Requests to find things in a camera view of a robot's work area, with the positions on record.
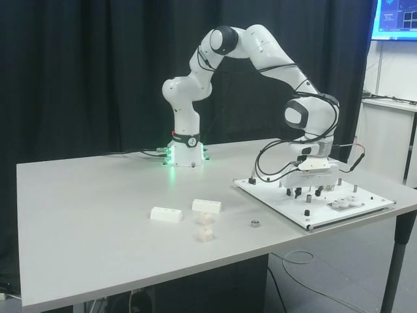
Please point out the black table leg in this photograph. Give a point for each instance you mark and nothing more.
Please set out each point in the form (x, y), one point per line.
(398, 261)

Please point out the white cabinet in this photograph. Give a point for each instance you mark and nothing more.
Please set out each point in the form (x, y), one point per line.
(384, 130)

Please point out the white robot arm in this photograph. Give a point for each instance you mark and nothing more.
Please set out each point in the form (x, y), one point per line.
(185, 124)

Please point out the white large gear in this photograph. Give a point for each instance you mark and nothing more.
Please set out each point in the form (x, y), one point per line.
(353, 200)

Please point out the white power strip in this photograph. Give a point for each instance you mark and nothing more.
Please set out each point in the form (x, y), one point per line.
(2, 296)

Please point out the blue screen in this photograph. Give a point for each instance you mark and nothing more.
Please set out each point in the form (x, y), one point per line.
(395, 19)

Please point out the metal bolt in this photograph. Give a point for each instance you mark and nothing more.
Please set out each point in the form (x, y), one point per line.
(254, 223)

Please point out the white task board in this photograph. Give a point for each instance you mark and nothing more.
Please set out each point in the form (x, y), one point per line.
(280, 202)

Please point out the white medium gear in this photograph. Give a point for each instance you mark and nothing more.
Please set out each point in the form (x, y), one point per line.
(342, 203)

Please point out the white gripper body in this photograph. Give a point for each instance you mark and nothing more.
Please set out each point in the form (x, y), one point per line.
(312, 178)

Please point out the long white peg holder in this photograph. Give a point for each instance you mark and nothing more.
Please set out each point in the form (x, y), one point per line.
(166, 214)
(207, 205)

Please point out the white small gear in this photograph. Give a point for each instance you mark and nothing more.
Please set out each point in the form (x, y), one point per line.
(334, 205)

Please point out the silver D-SUB plug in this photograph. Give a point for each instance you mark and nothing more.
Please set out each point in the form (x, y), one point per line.
(331, 187)

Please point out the black curtain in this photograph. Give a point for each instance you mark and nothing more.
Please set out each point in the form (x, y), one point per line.
(81, 71)

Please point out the small white holder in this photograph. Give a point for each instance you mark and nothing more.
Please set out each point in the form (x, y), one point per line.
(207, 234)
(204, 218)

